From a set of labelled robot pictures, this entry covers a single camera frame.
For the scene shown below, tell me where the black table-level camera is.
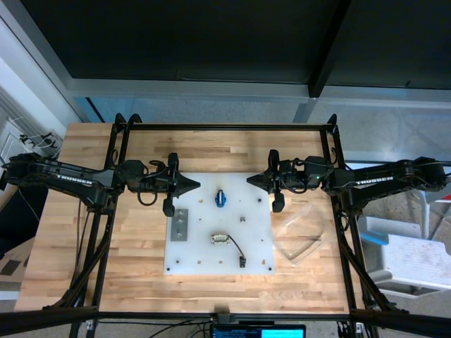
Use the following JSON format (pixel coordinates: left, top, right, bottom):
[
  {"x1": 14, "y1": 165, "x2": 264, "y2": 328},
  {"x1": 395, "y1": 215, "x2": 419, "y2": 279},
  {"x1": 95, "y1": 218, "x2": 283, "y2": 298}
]
[{"x1": 214, "y1": 305, "x2": 236, "y2": 324}]

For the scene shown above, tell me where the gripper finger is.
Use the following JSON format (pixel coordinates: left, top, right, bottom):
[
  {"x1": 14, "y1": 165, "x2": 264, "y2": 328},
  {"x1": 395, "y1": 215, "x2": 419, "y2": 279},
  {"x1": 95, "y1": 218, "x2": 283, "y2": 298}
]
[
  {"x1": 246, "y1": 169, "x2": 271, "y2": 182},
  {"x1": 246, "y1": 180, "x2": 271, "y2": 195},
  {"x1": 177, "y1": 172, "x2": 202, "y2": 186},
  {"x1": 177, "y1": 184, "x2": 202, "y2": 199}
]

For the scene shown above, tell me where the white board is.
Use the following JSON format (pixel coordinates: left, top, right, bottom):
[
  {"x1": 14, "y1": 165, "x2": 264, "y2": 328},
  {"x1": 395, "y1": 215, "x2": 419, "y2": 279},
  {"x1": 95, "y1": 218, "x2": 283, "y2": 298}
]
[{"x1": 163, "y1": 171, "x2": 276, "y2": 275}]

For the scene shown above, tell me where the black wall cable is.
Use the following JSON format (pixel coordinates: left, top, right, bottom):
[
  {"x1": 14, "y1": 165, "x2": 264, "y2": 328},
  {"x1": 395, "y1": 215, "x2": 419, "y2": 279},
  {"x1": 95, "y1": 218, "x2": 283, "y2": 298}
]
[{"x1": 19, "y1": 130, "x2": 64, "y2": 151}]

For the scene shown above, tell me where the screen with blue edge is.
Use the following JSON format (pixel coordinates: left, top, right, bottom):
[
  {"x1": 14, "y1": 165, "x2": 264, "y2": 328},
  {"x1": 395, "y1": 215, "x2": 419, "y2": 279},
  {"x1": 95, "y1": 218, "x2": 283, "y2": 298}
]
[{"x1": 210, "y1": 323, "x2": 307, "y2": 338}]

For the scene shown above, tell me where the cardboard box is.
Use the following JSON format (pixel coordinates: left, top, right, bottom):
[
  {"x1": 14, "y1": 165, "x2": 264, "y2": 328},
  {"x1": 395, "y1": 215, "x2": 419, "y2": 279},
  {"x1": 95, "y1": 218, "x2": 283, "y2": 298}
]
[{"x1": 0, "y1": 237, "x2": 36, "y2": 282}]

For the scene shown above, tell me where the clear plastic tub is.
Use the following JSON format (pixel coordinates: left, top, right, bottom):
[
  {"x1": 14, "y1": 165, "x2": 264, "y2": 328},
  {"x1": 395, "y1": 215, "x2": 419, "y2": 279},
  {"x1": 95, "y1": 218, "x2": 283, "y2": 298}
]
[{"x1": 274, "y1": 203, "x2": 328, "y2": 265}]

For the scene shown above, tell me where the black backdrop post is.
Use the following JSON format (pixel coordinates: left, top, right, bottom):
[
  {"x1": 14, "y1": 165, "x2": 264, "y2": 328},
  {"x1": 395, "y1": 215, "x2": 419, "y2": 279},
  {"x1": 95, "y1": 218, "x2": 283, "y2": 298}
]
[{"x1": 308, "y1": 0, "x2": 353, "y2": 99}]

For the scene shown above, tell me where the black USB connector with cable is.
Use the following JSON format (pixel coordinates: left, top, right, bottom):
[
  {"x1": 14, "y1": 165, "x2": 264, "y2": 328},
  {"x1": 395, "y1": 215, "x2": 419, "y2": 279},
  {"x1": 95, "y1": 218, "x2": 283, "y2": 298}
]
[{"x1": 226, "y1": 234, "x2": 247, "y2": 263}]

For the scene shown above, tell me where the white metal chair frame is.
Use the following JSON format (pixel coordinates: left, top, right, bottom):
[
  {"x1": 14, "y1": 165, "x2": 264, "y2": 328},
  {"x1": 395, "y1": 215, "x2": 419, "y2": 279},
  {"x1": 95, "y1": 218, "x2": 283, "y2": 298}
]
[{"x1": 417, "y1": 182, "x2": 451, "y2": 247}]

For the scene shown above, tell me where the black metal frame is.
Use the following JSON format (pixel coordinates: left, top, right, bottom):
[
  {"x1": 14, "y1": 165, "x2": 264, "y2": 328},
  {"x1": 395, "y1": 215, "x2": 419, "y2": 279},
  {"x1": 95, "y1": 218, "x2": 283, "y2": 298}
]
[{"x1": 0, "y1": 112, "x2": 451, "y2": 338}]

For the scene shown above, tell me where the grey aluminium backdrop frame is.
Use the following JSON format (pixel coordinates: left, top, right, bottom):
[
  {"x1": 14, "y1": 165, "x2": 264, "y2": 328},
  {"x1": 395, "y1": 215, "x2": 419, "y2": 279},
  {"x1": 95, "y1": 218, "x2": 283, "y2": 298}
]
[{"x1": 0, "y1": 0, "x2": 451, "y2": 123}]

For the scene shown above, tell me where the white step stool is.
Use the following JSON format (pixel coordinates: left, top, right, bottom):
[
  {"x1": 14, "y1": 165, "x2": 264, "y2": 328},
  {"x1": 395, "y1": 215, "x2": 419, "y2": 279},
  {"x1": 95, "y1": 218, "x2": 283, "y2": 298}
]
[{"x1": 362, "y1": 214, "x2": 451, "y2": 300}]

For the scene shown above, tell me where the grey metal plate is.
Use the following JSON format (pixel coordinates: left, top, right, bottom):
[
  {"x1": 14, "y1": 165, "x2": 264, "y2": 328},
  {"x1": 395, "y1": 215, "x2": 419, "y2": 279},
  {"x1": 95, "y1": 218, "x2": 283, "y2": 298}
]
[{"x1": 170, "y1": 207, "x2": 190, "y2": 242}]

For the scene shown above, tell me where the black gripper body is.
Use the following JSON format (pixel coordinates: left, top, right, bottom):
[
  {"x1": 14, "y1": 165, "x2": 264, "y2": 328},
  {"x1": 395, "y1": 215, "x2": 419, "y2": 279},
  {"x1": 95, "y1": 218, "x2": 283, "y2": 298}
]
[
  {"x1": 268, "y1": 149, "x2": 306, "y2": 214},
  {"x1": 146, "y1": 152, "x2": 181, "y2": 217}
]

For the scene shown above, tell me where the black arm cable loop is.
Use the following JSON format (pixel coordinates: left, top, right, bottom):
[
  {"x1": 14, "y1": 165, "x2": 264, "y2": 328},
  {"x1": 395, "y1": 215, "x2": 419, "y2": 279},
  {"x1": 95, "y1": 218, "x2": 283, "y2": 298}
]
[{"x1": 137, "y1": 189, "x2": 158, "y2": 207}]

